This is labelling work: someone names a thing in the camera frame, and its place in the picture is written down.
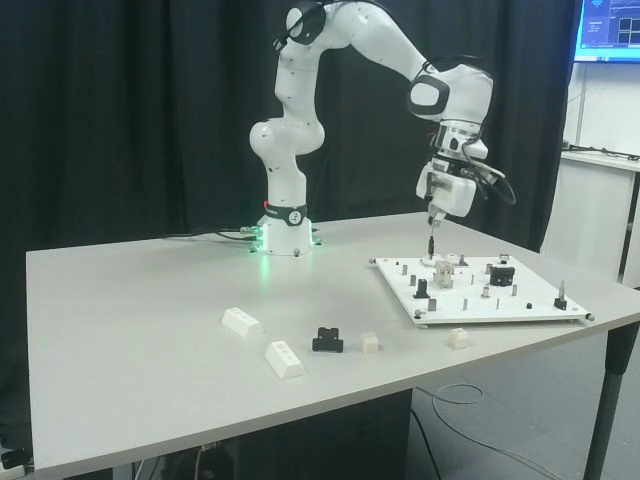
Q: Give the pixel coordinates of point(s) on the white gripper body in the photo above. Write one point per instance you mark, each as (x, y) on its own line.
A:
(457, 192)

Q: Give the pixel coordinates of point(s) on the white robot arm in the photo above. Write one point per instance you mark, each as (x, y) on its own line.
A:
(295, 145)

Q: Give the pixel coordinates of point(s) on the white small gear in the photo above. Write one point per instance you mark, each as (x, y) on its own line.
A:
(452, 257)

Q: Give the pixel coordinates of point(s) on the white large gear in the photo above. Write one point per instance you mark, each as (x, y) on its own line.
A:
(430, 260)

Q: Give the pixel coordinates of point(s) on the black socket block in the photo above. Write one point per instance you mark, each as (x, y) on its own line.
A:
(501, 276)

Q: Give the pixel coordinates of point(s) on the metal BNC plug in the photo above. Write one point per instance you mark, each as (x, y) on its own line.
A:
(485, 291)

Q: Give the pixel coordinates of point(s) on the white task board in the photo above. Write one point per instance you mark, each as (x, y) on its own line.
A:
(450, 305)

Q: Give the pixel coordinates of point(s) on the small cream cube holder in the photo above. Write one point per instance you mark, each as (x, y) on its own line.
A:
(458, 338)

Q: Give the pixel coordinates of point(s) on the white cabinet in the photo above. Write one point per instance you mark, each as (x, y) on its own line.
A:
(590, 220)

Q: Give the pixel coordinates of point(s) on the small white cube holder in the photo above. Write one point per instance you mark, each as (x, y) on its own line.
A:
(369, 343)

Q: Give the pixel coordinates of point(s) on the black plug with metal tip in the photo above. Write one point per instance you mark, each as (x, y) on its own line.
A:
(561, 300)

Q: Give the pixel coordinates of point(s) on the black D-SUB plug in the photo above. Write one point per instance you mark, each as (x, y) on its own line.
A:
(328, 341)

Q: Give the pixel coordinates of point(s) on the white holder with holes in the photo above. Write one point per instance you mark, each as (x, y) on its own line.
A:
(242, 321)
(284, 359)

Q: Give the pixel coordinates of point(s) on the blue screen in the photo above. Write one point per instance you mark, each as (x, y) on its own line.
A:
(607, 30)

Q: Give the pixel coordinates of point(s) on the black box under table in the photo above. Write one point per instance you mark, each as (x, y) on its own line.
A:
(320, 435)

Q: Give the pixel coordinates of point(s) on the black table leg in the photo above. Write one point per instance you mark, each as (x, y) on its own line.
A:
(607, 400)

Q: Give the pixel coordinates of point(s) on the black curtain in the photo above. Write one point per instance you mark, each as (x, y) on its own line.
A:
(125, 125)

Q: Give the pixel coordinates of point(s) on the black bracket on board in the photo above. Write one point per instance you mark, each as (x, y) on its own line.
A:
(423, 290)

